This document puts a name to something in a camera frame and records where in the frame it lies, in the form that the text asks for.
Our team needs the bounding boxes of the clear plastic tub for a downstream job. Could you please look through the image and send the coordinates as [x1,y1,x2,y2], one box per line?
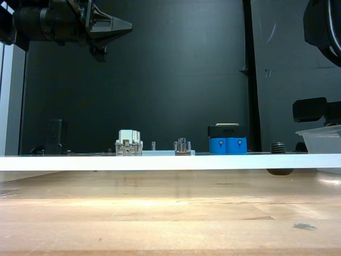
[295,125,341,174]

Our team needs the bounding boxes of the black threaded stud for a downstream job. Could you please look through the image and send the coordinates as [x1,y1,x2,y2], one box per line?
[270,141,286,154]

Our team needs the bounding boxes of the black round board foot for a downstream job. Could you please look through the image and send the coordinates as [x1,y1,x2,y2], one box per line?
[266,167,295,176]

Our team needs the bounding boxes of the blue and black connector block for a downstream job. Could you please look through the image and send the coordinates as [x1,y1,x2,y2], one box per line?
[207,123,248,155]

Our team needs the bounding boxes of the small black clamp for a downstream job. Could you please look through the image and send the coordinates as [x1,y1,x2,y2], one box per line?
[29,119,72,155]

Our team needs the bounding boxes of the grey connector housing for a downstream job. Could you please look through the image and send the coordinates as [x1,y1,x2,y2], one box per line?
[114,129,144,157]

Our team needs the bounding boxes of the pale plate with pins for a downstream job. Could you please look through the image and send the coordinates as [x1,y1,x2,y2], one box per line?
[142,150,196,157]

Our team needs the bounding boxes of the white board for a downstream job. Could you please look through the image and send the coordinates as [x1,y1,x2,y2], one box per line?
[0,151,341,172]

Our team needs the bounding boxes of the small silver metal stud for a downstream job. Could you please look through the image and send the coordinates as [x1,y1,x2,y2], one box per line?
[174,137,191,156]

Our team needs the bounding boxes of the black wall column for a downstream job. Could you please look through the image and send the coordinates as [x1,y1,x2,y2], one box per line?
[241,0,263,153]

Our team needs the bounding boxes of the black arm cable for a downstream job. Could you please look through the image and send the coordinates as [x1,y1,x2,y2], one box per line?
[325,0,341,63]

